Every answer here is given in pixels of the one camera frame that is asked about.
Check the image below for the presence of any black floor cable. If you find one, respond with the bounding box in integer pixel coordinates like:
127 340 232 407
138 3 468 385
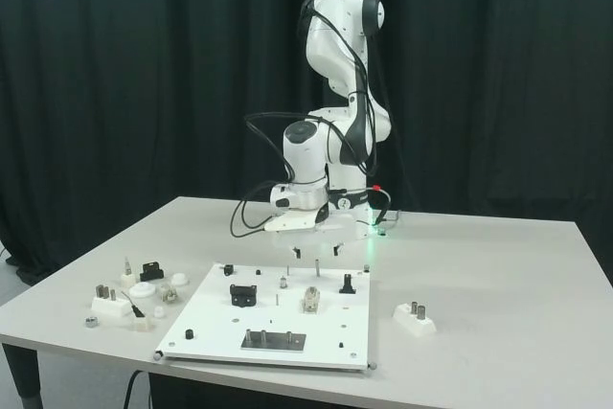
125 369 147 409

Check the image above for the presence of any white peg holder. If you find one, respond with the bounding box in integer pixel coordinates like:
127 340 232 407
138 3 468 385
90 294 131 320
392 302 438 336

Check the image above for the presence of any white task board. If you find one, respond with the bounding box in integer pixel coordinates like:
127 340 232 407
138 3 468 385
153 261 377 373

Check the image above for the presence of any black looping robot cable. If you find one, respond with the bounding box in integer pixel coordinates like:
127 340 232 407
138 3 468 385
230 111 336 239

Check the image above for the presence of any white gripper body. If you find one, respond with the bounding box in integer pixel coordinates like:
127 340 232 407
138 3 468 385
272 217 358 251

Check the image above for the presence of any black USB plug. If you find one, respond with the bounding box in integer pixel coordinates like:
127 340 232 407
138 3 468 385
120 290 147 320

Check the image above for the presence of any black curtain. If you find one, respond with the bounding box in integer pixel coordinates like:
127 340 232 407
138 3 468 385
0 0 613 267

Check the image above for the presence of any dark table leg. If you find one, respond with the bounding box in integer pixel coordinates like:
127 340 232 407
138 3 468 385
1 341 40 409

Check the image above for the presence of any black D-SUB plug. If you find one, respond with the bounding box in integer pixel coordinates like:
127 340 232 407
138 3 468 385
139 261 166 284

